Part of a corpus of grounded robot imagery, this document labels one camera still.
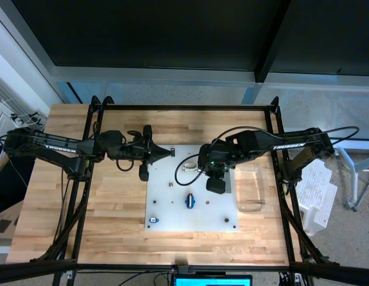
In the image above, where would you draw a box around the black box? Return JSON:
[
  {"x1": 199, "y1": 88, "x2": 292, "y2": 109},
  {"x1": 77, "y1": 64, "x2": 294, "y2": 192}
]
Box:
[{"x1": 0, "y1": 154, "x2": 28, "y2": 220}]

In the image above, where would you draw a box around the grey metal stand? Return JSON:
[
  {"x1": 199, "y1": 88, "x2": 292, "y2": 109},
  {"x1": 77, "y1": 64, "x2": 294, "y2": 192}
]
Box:
[{"x1": 333, "y1": 147, "x2": 369, "y2": 213}]

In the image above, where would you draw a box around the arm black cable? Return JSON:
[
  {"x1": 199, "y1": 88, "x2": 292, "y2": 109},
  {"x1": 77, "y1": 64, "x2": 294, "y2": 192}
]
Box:
[
  {"x1": 175, "y1": 126, "x2": 360, "y2": 186},
  {"x1": 115, "y1": 129, "x2": 143, "y2": 172}
]

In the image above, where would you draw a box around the laptop screen with blue edge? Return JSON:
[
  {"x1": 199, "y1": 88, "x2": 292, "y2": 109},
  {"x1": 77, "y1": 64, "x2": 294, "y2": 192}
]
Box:
[{"x1": 171, "y1": 273, "x2": 253, "y2": 286}]

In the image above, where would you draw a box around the clear plastic tub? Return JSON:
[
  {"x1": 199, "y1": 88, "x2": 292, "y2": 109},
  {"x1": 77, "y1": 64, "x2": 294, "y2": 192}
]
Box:
[{"x1": 234, "y1": 162, "x2": 266, "y2": 215}]

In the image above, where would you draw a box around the black floor cable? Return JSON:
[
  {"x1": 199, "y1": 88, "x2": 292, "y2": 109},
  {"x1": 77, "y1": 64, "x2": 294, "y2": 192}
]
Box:
[{"x1": 153, "y1": 271, "x2": 173, "y2": 286}]

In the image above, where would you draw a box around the black window post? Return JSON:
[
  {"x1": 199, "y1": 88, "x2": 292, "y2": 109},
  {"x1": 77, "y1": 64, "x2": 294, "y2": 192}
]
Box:
[{"x1": 255, "y1": 0, "x2": 292, "y2": 83}]

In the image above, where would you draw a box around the white task board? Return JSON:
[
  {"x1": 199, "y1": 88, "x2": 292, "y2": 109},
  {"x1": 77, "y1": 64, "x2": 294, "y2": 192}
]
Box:
[{"x1": 144, "y1": 145, "x2": 240, "y2": 232}]

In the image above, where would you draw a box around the black aluminium frame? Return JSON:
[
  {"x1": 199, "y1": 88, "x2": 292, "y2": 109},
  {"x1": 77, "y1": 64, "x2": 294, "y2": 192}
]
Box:
[{"x1": 0, "y1": 95, "x2": 369, "y2": 286}]

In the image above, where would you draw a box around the brown cardboard box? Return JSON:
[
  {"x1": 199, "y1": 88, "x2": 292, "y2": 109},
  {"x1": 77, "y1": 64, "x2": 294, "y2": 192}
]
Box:
[{"x1": 0, "y1": 200, "x2": 24, "y2": 239}]

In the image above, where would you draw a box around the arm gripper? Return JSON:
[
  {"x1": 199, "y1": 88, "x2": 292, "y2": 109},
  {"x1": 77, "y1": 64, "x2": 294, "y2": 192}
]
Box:
[
  {"x1": 124, "y1": 125, "x2": 171, "y2": 182},
  {"x1": 198, "y1": 142, "x2": 236, "y2": 195}
]

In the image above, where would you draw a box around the large blue clamp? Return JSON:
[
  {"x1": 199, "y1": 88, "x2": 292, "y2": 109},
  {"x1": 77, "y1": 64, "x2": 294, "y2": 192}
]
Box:
[{"x1": 183, "y1": 192, "x2": 197, "y2": 210}]

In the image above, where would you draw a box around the white foam block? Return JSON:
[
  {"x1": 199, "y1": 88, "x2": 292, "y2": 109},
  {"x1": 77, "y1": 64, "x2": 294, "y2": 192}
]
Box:
[{"x1": 295, "y1": 162, "x2": 339, "y2": 238}]

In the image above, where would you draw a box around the white cabinet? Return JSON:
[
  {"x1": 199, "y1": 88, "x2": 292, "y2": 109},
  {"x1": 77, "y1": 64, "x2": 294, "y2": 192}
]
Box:
[{"x1": 0, "y1": 98, "x2": 48, "y2": 144}]

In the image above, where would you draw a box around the small black camera mount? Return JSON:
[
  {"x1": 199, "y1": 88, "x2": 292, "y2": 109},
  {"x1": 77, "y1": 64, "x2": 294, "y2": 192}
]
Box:
[{"x1": 176, "y1": 261, "x2": 193, "y2": 275}]

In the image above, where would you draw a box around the tangled cable bundle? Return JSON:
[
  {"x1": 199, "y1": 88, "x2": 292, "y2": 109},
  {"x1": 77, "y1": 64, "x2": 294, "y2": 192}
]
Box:
[{"x1": 8, "y1": 110, "x2": 46, "y2": 126}]

